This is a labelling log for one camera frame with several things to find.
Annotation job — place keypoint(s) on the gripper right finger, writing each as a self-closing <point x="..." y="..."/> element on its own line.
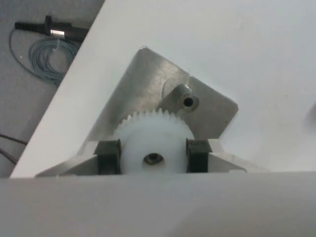
<point x="197" y="158"/>

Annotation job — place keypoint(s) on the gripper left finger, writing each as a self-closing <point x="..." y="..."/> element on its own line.
<point x="108" y="158"/>

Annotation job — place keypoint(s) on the white task board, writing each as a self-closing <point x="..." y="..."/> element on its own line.
<point x="222" y="37"/>

